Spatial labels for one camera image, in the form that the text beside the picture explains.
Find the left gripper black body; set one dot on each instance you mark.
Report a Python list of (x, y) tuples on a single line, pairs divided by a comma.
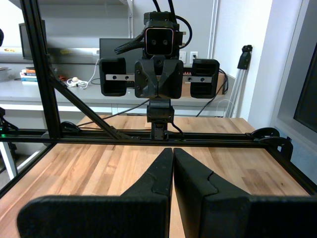
[(114, 69)]

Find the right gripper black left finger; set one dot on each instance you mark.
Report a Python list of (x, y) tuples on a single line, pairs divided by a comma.
[(138, 213)]

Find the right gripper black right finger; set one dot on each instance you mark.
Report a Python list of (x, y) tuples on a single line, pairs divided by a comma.
[(223, 215)]

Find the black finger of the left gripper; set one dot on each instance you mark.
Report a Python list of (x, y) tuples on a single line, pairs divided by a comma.
[(146, 81), (172, 79)]

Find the black computer monitor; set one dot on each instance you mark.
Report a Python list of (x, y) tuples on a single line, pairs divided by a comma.
[(111, 48), (24, 42)]

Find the brown wooden box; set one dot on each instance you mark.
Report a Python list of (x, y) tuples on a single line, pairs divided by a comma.
[(221, 83)]

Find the metal shelf upright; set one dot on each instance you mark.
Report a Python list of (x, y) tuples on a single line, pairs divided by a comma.
[(130, 19)]

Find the tripod with black head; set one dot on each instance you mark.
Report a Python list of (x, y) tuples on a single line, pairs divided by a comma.
[(245, 58)]

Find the stack of books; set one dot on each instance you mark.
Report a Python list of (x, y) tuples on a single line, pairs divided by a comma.
[(28, 77)]

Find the grey desk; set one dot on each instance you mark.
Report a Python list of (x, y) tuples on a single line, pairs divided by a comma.
[(29, 94)]

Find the black stand with green light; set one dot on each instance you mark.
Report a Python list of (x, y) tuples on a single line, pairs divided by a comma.
[(5, 124)]

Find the white table leg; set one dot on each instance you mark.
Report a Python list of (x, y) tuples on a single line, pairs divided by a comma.
[(8, 161)]

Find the white wall outlet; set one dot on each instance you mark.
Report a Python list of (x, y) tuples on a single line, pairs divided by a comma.
[(182, 55), (194, 57)]

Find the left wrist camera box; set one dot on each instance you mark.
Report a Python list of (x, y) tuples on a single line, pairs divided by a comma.
[(158, 42)]

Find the grey wall shelf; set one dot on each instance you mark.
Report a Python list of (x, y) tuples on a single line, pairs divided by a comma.
[(74, 59)]

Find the white wall conduit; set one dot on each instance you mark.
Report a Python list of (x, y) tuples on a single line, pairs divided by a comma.
[(213, 24)]

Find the black frame corner bracket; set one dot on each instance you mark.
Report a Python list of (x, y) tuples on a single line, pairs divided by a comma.
[(70, 127), (265, 132), (280, 146)]

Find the black aluminium frame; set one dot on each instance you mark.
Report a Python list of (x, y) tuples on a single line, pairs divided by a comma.
[(40, 62)]

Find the dark panel with grey frame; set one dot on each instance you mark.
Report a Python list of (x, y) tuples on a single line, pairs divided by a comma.
[(307, 94)]

